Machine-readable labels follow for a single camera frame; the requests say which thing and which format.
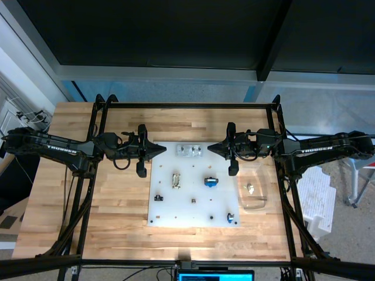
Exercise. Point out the beige multi-pin connector housing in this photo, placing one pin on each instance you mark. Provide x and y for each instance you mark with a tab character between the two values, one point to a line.
176	180

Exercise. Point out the small black table camera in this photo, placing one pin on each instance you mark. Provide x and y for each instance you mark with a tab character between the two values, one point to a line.
187	265

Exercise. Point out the clear plastic tub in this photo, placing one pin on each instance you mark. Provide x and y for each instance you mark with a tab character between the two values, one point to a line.
257	205

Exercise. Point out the white task board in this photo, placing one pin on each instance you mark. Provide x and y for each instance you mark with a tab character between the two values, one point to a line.
181	210

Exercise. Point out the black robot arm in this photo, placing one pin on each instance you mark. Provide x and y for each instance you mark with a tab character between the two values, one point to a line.
58	146
315	150

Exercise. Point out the white foam block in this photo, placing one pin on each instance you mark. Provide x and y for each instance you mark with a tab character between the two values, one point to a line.
317	199

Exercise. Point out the small blue socket holder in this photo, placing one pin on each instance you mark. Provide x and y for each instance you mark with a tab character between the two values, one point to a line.
228	221

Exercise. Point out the grey metal chair frame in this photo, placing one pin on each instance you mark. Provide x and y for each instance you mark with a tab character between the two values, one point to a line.
354	175

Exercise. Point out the brown cardboard box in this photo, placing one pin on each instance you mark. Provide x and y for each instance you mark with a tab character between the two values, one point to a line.
11	216

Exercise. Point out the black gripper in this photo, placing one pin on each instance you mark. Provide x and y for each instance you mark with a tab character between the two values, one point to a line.
233	169
141	168

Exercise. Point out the black aluminium table frame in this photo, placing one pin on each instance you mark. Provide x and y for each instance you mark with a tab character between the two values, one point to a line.
190	105

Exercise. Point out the small black clamp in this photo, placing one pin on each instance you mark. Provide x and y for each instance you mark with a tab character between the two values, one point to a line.
158	198

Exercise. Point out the blue and black connector mount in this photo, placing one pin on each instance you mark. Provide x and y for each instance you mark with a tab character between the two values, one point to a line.
211	183

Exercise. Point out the black wall post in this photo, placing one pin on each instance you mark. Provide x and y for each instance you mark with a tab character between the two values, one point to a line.
272	44

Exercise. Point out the laptop screen with blue edge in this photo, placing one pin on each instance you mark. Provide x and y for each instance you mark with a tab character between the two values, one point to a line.
214	276

